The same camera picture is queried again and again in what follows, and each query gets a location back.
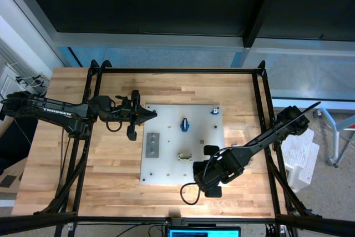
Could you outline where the clear plastic tub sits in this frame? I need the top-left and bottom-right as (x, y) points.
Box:
(223, 122), (257, 171)

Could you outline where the grey metal plate with posts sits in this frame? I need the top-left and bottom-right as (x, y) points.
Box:
(144, 132), (161, 159)

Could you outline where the cardboard box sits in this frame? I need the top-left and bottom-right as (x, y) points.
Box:
(0, 156), (28, 193)

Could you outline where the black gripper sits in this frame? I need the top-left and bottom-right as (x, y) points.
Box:
(113, 89), (158, 141)
(193, 144), (231, 198)

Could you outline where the cable bundle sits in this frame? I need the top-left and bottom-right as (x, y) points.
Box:
(7, 63), (49, 89)

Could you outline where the white foam block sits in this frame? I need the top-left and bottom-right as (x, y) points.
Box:
(280, 130), (320, 193)

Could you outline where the white task board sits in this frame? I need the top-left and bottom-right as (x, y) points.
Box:
(138, 103), (229, 186)

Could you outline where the laptop screen with blue edge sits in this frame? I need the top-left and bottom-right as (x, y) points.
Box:
(165, 225), (241, 237)

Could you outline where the beige multi-pin connector housing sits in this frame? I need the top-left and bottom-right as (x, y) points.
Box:
(176, 152), (194, 163)

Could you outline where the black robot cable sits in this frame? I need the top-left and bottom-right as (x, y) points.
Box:
(180, 147), (236, 206)
(106, 119), (123, 133)

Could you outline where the grey metal stand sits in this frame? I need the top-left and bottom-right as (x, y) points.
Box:
(313, 108), (355, 169)

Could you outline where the blue connector with silver insert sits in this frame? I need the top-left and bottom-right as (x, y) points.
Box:
(179, 117), (191, 133)

